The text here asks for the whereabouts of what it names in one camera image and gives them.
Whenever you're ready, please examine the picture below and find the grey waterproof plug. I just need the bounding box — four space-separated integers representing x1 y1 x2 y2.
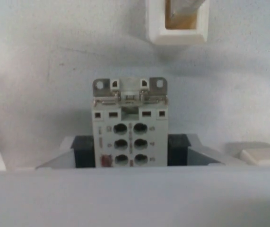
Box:
91 77 169 168

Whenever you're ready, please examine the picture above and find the white wedge peg holder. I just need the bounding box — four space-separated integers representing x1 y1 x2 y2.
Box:
145 0 209 46

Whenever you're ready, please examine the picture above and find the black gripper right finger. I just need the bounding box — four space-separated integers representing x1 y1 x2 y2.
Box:
167 134 223 166

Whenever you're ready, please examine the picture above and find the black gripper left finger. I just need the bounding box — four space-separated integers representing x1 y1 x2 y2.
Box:
35 134 94 170

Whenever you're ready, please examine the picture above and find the white large gear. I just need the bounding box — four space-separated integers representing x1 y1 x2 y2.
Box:
224 141 270 166

